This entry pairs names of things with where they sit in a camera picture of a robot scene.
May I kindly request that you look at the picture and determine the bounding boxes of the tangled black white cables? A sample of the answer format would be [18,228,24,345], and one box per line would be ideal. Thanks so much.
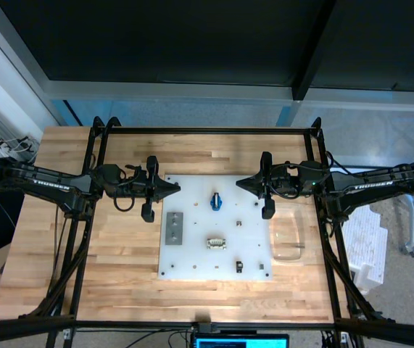
[0,134,36,155]

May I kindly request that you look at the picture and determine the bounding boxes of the clear plastic tub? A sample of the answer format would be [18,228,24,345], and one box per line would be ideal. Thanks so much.
[270,204,307,262]

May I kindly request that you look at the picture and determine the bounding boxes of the white foam block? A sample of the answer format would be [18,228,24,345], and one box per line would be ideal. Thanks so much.
[342,209,389,297]

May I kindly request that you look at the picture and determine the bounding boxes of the blue laptop screen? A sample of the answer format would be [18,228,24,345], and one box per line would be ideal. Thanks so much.
[190,333,290,348]

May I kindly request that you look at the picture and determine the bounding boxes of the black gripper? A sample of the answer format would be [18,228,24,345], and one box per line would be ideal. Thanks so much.
[133,155,181,223]
[235,151,295,220]

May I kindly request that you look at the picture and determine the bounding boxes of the beige multi-pin connector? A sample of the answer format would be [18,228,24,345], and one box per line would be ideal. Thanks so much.
[206,236,228,250]

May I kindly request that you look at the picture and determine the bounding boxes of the blue round connector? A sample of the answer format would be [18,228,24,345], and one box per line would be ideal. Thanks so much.
[208,191,223,212]

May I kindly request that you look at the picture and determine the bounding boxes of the black aluminium frame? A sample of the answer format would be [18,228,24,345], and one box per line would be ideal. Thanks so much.
[0,115,414,348]

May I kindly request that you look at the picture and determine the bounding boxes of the white taskboard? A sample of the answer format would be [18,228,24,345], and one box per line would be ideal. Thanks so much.
[157,173,275,282]

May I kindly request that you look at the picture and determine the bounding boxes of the small black camera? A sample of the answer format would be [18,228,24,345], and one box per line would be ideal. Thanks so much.
[194,318,218,334]

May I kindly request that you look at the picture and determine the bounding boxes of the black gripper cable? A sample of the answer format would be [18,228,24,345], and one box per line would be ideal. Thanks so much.
[268,162,302,199]
[113,195,136,213]

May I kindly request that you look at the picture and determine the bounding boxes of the grey metal plate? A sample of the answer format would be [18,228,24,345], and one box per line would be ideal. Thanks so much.
[163,211,185,247]

